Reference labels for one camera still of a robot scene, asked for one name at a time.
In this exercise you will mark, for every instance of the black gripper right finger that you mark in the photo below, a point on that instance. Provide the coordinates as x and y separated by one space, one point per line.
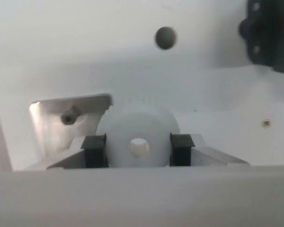
180 151

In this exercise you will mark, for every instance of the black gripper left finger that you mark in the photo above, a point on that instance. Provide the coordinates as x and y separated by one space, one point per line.
94 151

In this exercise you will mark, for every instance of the white medium gear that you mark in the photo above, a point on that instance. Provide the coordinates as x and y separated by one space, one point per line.
123 132

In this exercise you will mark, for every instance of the white task board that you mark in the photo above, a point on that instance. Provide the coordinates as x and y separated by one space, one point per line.
85 47

